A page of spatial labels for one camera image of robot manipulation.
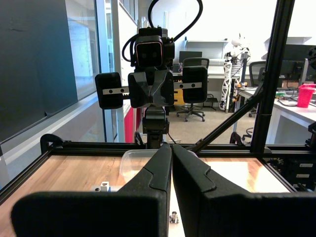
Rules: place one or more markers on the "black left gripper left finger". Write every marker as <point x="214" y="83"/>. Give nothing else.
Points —
<point x="98" y="214"/>

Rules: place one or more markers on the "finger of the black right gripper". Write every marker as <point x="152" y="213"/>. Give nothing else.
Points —
<point x="139" y="91"/>
<point x="163" y="91"/>

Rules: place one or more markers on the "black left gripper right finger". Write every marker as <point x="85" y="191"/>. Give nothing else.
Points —
<point x="234" y="214"/>

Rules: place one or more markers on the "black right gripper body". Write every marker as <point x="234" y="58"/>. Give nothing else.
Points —
<point x="109" y="91"/>

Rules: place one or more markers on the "yellow drawer cabinet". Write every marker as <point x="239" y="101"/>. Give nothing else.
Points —
<point x="179" y="99"/>

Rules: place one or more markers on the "black mesh office chair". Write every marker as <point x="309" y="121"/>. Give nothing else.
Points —
<point x="191" y="113"/>

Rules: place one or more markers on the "red partition panel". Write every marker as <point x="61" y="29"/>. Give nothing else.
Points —
<point x="129" y="126"/>

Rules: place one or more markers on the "black computer monitor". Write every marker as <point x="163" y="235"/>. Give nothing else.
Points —
<point x="190" y="55"/>

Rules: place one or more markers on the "black footrest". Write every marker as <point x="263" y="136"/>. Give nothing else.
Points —
<point x="212" y="100"/>

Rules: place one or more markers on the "white desk with hutch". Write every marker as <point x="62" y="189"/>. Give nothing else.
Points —
<point x="217" y="74"/>

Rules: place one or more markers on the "small metal screw terminal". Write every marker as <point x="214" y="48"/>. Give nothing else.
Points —
<point x="173" y="217"/>

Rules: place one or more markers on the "clear plastic tub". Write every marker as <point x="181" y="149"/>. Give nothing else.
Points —
<point x="133" y="163"/>

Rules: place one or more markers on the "grey aluminium window ledge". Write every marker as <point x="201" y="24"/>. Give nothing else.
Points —
<point x="49" y="126"/>

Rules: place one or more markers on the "white lattice robot figure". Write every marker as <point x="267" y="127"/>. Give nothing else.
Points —
<point x="232" y="81"/>

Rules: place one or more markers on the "grey office chair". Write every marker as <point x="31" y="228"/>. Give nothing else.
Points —
<point x="256" y="74"/>

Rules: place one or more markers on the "white work desk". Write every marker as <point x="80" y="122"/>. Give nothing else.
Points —
<point x="286" y="113"/>

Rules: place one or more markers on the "black desk monitor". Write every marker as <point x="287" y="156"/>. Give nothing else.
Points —
<point x="293" y="61"/>

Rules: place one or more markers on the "pink plastic container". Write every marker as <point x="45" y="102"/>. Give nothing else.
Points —
<point x="306" y="95"/>

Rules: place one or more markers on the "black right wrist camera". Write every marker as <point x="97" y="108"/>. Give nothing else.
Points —
<point x="148" y="53"/>

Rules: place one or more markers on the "black aluminium table frame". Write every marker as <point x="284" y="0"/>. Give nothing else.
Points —
<point x="273" y="74"/>

